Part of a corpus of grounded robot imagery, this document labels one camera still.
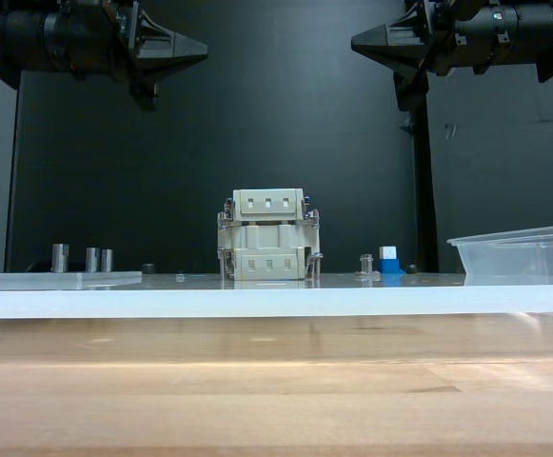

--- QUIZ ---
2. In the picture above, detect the silver metal stud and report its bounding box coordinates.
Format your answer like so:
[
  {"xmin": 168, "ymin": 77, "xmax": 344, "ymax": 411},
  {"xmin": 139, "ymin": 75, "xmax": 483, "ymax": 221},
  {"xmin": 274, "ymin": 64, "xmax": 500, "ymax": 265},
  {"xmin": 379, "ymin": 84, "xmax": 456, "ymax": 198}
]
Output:
[{"xmin": 354, "ymin": 254, "xmax": 382, "ymax": 280}]

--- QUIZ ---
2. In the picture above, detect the beige HAN10-E connector insert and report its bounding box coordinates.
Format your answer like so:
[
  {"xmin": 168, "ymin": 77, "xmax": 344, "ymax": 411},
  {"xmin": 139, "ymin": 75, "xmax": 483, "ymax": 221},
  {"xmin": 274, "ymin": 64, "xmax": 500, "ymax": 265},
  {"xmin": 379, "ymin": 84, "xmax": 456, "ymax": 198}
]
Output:
[{"xmin": 224, "ymin": 189, "xmax": 316, "ymax": 225}]

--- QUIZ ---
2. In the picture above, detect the blue socket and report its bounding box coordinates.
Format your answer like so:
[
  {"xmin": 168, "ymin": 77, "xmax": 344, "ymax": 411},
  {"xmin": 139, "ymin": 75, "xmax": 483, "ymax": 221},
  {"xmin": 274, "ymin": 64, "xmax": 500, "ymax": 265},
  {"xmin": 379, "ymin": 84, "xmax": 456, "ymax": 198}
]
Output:
[{"xmin": 377, "ymin": 258, "xmax": 405, "ymax": 286}]

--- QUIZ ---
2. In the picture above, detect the large steel cylinder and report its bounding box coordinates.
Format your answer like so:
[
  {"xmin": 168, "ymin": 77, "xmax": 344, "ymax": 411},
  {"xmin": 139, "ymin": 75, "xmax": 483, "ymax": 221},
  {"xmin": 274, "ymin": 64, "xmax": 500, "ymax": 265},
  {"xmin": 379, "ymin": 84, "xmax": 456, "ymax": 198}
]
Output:
[{"xmin": 50, "ymin": 243, "xmax": 70, "ymax": 273}]

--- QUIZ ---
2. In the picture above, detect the black aluminium frame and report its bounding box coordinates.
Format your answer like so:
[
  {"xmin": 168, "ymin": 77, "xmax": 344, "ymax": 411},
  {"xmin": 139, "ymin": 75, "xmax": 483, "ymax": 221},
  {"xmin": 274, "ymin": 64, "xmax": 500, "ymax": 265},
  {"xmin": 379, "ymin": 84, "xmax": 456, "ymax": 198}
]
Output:
[{"xmin": 407, "ymin": 109, "xmax": 442, "ymax": 275}]

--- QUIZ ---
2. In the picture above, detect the beige connector base with clamps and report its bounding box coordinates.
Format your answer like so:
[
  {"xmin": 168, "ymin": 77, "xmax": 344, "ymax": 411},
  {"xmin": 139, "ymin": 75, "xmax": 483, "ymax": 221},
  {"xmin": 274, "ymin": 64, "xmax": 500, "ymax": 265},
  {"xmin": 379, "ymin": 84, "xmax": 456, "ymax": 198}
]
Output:
[{"xmin": 216, "ymin": 212, "xmax": 325, "ymax": 283}]

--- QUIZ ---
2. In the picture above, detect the white board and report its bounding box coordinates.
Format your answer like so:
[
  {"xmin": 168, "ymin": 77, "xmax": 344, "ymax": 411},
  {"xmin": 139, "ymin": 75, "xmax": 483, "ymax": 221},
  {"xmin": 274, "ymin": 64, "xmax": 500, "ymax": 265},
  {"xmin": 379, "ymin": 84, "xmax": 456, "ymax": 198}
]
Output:
[{"xmin": 0, "ymin": 272, "xmax": 553, "ymax": 319}]

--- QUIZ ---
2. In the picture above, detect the clear plastic tub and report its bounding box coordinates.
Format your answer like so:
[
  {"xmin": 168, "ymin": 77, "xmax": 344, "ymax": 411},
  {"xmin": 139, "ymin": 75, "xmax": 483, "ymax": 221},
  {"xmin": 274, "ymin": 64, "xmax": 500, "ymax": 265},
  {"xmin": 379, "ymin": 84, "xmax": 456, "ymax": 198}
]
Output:
[{"xmin": 446, "ymin": 222, "xmax": 553, "ymax": 287}]

